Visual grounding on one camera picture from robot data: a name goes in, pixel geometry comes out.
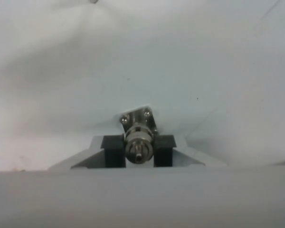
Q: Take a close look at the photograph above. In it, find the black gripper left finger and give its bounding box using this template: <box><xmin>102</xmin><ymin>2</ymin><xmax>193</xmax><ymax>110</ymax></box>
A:
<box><xmin>47</xmin><ymin>134</ymin><xmax>126</xmax><ymax>170</ymax></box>

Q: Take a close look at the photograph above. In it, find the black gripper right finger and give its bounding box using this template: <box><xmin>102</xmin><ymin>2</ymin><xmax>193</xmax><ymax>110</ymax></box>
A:
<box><xmin>153</xmin><ymin>134</ymin><xmax>206</xmax><ymax>168</ymax></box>

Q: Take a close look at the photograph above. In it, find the metal BNC plug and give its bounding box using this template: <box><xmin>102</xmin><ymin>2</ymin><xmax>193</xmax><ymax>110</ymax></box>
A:
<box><xmin>123</xmin><ymin>125</ymin><xmax>156</xmax><ymax>165</ymax></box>

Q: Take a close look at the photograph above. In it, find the white task board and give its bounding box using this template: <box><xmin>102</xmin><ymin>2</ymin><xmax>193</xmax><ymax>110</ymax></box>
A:
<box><xmin>0</xmin><ymin>0</ymin><xmax>285</xmax><ymax>172</ymax></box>

